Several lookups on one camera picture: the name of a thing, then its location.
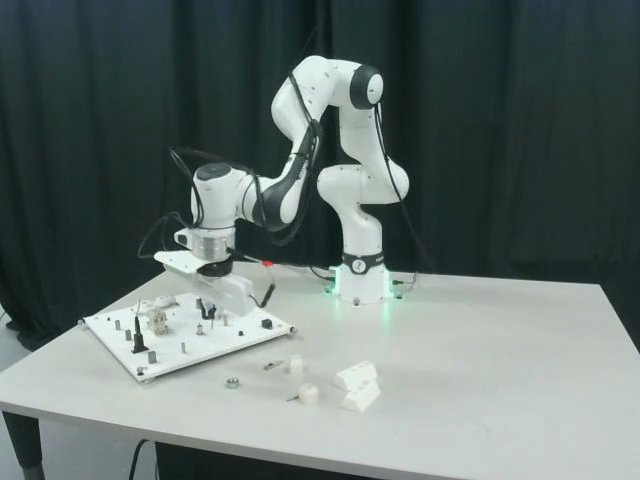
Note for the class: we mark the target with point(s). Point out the flat white mounting plate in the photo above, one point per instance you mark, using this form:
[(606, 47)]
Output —
[(175, 260)]

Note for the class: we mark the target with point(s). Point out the dark table leg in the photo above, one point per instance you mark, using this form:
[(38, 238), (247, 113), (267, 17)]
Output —
[(22, 445)]

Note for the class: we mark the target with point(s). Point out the white peg holder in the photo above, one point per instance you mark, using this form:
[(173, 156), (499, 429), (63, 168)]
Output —
[(361, 396), (356, 372)]

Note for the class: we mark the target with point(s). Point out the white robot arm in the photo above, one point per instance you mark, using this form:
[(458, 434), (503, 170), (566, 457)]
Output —
[(360, 220)]

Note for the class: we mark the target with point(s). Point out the black curtain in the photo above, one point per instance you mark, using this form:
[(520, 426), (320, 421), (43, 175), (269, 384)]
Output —
[(100, 125)]

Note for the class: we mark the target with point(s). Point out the small metal plug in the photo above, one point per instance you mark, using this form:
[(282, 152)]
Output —
[(271, 365)]

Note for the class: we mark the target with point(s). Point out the white gear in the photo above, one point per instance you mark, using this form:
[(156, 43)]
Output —
[(164, 301)]

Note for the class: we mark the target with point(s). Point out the black D-SUB plug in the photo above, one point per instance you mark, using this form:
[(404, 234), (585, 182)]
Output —
[(201, 314)]

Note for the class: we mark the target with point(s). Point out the white translucent plug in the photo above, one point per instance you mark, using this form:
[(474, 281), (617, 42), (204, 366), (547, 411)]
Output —
[(157, 322)]

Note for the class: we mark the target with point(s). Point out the small white cube holder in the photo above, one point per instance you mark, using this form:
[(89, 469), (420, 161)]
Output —
[(296, 365), (309, 394)]

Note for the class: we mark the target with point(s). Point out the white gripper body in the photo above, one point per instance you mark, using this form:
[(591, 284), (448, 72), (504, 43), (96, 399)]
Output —
[(230, 292)]

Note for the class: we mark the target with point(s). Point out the metal bolt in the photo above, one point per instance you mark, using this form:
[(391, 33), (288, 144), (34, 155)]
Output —
[(232, 384)]

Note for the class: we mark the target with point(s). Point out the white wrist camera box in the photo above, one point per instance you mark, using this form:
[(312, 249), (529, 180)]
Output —
[(184, 236)]

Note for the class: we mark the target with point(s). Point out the white task board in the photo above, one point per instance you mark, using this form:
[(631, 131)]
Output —
[(190, 345)]

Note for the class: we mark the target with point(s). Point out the tall black plug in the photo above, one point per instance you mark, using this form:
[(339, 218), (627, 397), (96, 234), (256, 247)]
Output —
[(136, 341)]

